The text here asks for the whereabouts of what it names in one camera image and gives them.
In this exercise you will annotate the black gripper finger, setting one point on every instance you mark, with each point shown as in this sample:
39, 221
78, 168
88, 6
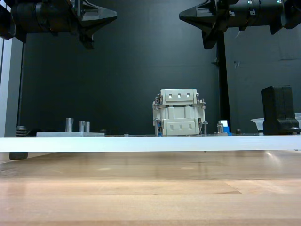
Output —
200, 13
204, 26
94, 24
101, 13

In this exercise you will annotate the beige HAN10E connector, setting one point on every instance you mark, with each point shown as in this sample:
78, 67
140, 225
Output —
178, 100

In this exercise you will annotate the beige HAN10E socket base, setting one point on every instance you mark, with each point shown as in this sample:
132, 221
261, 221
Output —
181, 127

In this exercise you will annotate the small silver connector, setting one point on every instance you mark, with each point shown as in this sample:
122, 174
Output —
219, 129

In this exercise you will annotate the black connector housing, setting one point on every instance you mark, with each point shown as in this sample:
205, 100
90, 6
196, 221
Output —
277, 108

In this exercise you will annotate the small blue white socket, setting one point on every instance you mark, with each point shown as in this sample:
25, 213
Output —
227, 130

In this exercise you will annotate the clear plastic tub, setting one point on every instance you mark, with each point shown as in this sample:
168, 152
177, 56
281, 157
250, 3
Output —
256, 122

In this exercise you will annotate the small black screw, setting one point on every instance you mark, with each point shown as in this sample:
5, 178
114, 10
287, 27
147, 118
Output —
238, 131

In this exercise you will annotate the grey metal plate with pegs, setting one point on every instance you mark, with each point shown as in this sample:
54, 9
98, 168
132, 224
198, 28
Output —
69, 134

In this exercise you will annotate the blue clamp with silver plug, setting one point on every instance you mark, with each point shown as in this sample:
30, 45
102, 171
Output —
160, 133

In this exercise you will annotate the black ribbed screw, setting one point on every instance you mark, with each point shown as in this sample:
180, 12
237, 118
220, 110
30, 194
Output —
21, 131

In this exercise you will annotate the white task board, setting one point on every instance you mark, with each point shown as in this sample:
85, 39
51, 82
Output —
150, 144

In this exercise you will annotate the black board foot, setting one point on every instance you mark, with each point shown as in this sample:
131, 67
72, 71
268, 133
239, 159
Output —
18, 155

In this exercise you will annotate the black vertical post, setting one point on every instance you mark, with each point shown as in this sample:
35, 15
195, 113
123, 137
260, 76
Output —
223, 94

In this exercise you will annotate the silver aluminium enclosure frame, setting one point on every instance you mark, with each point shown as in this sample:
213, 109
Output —
9, 94

